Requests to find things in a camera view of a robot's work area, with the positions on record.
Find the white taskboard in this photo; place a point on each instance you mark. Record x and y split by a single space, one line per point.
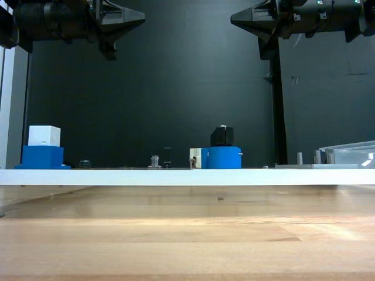
187 177

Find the small metal standoff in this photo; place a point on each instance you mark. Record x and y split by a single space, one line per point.
192 164

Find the grey metal plate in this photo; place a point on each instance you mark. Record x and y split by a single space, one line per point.
316 166

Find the small black socket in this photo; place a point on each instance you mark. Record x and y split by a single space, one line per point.
167 155

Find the beige connector housing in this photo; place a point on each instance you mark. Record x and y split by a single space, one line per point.
199 156

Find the white cube block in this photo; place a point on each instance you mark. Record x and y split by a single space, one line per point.
44 136

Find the black knurled knob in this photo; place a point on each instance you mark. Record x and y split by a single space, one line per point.
85 164

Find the black wall post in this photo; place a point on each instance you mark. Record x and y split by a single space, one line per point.
279 117

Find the small metal clamp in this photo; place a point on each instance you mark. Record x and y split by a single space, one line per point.
155 162

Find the blue round holder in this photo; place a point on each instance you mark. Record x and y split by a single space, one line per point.
224 158

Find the clear plastic tub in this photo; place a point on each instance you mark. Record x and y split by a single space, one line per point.
351 155

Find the black plug block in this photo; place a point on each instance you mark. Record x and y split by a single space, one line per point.
221 136

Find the blue square mount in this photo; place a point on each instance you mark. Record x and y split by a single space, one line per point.
41 156

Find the thin steel pin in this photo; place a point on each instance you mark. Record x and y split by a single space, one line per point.
299 158

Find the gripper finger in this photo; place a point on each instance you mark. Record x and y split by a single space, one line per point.
117 29
259 29
123 16
253 16

